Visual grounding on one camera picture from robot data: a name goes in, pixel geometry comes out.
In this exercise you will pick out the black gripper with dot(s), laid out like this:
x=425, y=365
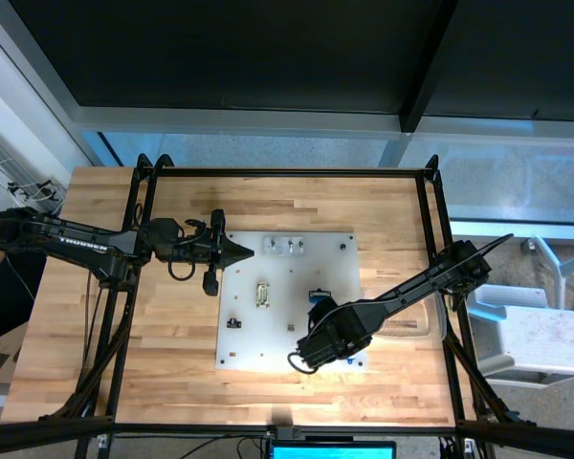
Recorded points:
x=216, y=248
x=330, y=346

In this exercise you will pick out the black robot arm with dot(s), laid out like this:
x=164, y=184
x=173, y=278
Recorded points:
x=81, y=244
x=411, y=287

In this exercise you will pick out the silver aluminium bar block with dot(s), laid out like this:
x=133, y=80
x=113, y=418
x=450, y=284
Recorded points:
x=281, y=252

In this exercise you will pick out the grey rectangular connector housing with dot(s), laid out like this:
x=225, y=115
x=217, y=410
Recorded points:
x=263, y=294

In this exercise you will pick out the blue and black connector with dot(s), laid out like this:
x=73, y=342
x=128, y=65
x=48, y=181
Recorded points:
x=317, y=295

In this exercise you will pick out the small black clamp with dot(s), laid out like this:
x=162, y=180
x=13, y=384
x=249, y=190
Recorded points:
x=233, y=323

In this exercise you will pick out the white plastic board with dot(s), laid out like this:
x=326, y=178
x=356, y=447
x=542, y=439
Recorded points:
x=258, y=344

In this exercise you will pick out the clear plastic tub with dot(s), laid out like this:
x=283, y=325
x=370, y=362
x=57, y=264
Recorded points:
x=411, y=330

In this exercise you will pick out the screen with blue edge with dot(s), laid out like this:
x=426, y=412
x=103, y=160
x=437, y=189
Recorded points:
x=330, y=452

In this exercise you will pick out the white plastic stool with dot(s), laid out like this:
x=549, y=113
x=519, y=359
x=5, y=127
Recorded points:
x=545, y=334

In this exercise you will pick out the brown cardboard sheet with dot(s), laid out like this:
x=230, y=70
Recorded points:
x=9, y=344

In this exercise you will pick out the black room column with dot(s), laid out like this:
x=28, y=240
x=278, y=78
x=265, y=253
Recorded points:
x=426, y=72

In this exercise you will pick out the black metal frame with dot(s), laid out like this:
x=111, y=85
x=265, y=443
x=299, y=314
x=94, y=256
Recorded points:
x=287, y=172

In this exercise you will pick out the small black table camera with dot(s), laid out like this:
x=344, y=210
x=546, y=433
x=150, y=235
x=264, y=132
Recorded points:
x=285, y=432

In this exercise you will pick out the silver frame bracket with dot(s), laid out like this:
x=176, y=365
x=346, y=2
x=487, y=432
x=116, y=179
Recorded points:
x=469, y=445
x=101, y=441

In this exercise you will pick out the grey metal chair frame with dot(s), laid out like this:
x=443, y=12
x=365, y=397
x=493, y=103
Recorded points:
x=550, y=258

